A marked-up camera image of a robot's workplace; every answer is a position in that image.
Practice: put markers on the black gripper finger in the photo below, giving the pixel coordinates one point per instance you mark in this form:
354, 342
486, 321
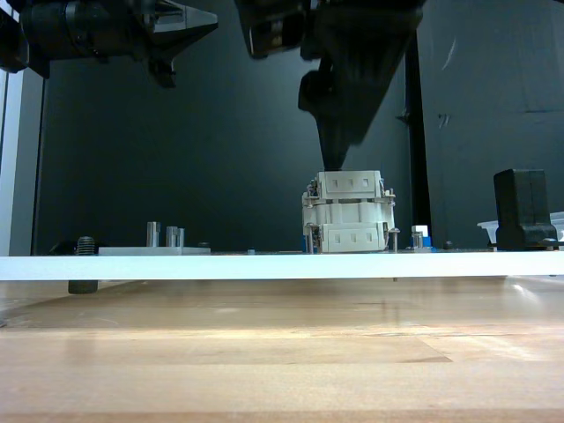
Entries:
172, 44
176, 17
374, 53
335, 132

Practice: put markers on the beige HAN10E connector insert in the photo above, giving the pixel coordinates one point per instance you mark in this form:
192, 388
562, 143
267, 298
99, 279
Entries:
348, 183

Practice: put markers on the beige HAN10E connector socket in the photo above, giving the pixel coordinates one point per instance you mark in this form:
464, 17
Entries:
352, 238

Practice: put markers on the black connector housing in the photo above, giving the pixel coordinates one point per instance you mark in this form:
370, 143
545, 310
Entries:
522, 207

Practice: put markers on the small grey terminal block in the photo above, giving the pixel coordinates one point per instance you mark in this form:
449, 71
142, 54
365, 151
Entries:
419, 231

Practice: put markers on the white task board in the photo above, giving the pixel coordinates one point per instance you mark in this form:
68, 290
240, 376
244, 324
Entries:
282, 266

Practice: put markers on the clear plastic tub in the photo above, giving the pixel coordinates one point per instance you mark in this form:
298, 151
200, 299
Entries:
487, 228

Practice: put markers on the grey metal plate with pins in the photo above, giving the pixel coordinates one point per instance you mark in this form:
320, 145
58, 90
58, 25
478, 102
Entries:
154, 251

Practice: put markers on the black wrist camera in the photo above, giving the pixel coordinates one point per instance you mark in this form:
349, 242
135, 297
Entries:
273, 37

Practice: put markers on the black wall post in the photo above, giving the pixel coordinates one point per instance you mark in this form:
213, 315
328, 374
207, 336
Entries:
416, 176

